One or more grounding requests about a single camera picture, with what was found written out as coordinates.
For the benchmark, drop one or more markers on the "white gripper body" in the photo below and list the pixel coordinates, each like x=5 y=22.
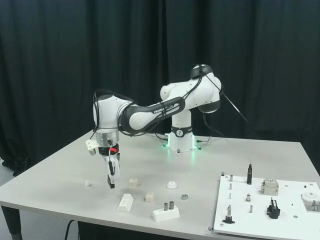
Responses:
x=116 y=167

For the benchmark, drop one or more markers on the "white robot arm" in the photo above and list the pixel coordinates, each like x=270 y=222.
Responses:
x=181 y=122

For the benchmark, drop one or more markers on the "cream cube holder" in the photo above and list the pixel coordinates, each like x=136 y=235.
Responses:
x=133 y=182
x=149 y=197

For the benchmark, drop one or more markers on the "white small gear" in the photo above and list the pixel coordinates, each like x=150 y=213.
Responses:
x=87 y=183

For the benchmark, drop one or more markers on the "white slotted holder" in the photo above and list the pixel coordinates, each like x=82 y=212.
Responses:
x=125 y=203

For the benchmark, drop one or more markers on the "white medium gear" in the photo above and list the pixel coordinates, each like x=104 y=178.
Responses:
x=171 y=185

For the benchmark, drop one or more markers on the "thin metal round peg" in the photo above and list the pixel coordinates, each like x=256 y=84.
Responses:
x=165 y=206

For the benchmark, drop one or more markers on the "black cabinet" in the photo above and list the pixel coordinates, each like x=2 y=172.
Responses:
x=145 y=232

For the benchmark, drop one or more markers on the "white peg holder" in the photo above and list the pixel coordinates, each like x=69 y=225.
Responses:
x=165 y=215

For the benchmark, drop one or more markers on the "thick metal round peg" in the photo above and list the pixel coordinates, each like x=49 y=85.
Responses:
x=171 y=205

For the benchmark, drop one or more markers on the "metal nut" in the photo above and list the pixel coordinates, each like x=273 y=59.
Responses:
x=184 y=196

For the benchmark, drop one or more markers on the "black table leg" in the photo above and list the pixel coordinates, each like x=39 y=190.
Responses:
x=11 y=222

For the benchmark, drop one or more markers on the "metal square peg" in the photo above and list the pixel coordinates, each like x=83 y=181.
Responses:
x=231 y=178

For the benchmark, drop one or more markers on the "metal shaft with black base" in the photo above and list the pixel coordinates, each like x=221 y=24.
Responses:
x=228 y=215

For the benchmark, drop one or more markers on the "black curtain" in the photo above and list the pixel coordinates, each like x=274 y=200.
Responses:
x=75 y=50

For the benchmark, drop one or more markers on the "metal BNC plug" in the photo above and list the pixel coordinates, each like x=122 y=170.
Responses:
x=248 y=198

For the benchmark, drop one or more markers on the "white task board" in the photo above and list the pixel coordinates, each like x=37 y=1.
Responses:
x=240 y=225

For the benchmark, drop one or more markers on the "grey waterproof plug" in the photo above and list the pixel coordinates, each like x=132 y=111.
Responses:
x=266 y=187

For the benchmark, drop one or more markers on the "white large gear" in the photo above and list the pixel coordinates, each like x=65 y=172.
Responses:
x=310 y=196

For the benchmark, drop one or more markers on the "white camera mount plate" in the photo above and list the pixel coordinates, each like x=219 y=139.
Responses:
x=91 y=146

